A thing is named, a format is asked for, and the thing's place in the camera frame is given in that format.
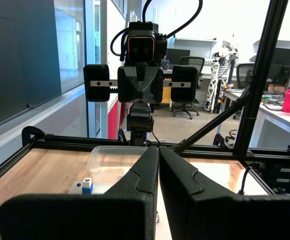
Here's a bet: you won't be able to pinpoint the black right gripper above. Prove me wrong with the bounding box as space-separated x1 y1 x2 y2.
83 61 200 104

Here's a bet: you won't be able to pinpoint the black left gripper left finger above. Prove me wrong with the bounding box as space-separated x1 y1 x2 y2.
0 145 160 240

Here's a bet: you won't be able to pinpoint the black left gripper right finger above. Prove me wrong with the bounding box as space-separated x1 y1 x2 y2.
159 146 290 240

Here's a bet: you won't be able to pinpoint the blue white connector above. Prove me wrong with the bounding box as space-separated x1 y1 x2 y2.
81 176 94 196

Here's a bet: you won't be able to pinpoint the yellow drawer cabinet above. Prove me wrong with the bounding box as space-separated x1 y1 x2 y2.
163 87 173 104

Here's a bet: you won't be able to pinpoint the white red partition screen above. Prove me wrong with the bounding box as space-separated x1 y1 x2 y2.
100 0 126 140

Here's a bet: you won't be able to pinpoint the black computer monitor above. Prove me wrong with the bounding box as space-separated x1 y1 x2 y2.
166 48 191 66

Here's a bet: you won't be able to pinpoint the black mesh office chair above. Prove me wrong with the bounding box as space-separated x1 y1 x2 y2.
171 56 206 120
233 62 256 120

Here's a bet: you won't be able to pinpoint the black labelled control boxes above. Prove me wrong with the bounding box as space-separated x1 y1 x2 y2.
244 159 290 196

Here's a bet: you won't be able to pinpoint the clear plastic tub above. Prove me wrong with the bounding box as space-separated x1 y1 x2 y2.
87 145 150 176

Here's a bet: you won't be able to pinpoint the white lattice robot figure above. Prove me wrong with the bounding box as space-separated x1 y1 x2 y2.
204 39 238 115

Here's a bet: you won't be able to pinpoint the white office desk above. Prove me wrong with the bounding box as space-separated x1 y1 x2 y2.
217 88 290 148

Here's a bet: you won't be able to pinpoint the large dark monitor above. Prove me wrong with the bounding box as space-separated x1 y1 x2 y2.
266 47 290 89

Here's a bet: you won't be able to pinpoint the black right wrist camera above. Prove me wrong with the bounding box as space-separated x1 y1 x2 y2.
127 30 157 63

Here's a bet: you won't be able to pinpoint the black camera cable loop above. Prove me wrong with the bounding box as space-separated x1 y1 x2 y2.
110 27 131 62

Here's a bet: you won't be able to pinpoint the white wall shelf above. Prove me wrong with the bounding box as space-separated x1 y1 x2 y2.
172 37 218 51

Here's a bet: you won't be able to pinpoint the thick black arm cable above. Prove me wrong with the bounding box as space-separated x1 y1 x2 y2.
142 0 203 38

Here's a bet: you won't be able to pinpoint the black aluminium frame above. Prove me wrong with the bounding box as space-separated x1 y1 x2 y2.
0 0 290 198

